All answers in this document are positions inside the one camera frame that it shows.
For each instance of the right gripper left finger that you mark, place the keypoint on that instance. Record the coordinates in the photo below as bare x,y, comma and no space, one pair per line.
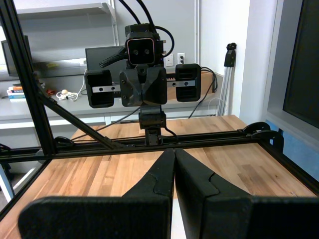
112,216

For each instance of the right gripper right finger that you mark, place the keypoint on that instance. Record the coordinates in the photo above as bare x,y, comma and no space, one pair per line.
236,219

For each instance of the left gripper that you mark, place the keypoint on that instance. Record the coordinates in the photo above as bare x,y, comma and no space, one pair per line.
99,99

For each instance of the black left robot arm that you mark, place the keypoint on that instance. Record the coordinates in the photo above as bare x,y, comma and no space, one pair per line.
152,119

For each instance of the black computer monitor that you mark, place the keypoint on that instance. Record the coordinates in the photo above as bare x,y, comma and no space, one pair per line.
7,59
93,59

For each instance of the grey desk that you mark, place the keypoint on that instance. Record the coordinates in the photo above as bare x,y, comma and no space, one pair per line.
74,107

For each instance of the folded tripod stand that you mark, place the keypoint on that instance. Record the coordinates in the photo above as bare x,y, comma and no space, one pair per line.
229,57

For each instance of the stack of books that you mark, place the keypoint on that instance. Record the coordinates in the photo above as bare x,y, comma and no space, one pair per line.
16,94

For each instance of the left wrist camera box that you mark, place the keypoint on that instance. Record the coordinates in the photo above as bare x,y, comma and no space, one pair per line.
140,51

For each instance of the white wall outlet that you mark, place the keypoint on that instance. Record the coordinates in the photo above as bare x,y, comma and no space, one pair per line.
181,58
170,61

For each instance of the black aluminium frame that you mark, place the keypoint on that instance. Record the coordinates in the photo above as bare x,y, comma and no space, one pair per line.
33,99

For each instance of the grey wall shelf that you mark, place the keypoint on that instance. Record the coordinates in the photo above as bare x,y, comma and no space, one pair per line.
62,11

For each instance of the grey window frame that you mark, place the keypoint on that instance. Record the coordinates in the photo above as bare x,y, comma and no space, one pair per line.
274,74

